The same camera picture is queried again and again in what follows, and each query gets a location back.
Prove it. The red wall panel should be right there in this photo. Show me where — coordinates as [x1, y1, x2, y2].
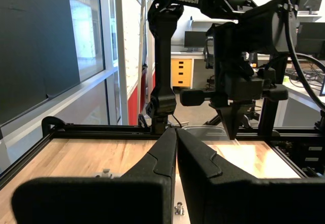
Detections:
[128, 70, 156, 126]

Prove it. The small black computer monitor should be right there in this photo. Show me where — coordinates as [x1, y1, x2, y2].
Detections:
[299, 0, 324, 15]

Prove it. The large black computer monitor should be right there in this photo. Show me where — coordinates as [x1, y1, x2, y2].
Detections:
[296, 22, 325, 59]

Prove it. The white partition board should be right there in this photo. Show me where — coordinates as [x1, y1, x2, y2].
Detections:
[121, 0, 143, 100]

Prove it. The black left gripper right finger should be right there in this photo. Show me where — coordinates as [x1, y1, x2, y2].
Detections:
[177, 128, 325, 224]

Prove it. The clear plastic container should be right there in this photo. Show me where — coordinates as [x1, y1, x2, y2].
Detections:
[182, 124, 241, 147]

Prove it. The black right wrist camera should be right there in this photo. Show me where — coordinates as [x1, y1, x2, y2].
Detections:
[238, 0, 300, 55]

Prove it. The black box with white labels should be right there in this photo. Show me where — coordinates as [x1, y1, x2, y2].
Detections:
[298, 142, 325, 170]

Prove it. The yellow drawer cabinet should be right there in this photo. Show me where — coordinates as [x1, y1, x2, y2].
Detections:
[171, 58, 193, 89]

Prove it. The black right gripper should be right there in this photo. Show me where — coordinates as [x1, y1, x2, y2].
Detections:
[180, 22, 289, 140]

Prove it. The black stool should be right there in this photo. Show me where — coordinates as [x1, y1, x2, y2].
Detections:
[240, 101, 262, 128]

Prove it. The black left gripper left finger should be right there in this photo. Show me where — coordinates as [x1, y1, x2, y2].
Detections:
[11, 128, 178, 224]

